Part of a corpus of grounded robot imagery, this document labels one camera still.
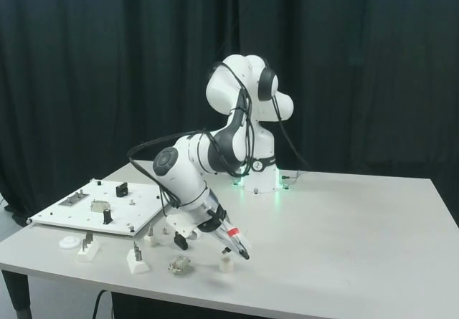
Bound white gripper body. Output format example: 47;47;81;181
199;224;252;260

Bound thin black rod red tag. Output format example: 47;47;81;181
214;221;251;262

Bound beige metal connector plug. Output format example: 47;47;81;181
166;255;191;274

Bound small white peg holder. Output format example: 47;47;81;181
143;223;159;247

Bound white holder with metal pegs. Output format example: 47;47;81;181
126;241;149;275
75;231;101;264

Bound white task board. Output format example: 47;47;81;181
27;178;170;238

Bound black table leg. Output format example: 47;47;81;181
1;270;30;319

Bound black curtains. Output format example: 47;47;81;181
0;0;459;223

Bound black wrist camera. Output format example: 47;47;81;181
174;230;189;251

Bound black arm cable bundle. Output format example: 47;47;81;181
128;62;256;220

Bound black base cable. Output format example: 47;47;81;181
269;95;313;173

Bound black cable under table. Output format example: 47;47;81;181
91;289;113;319

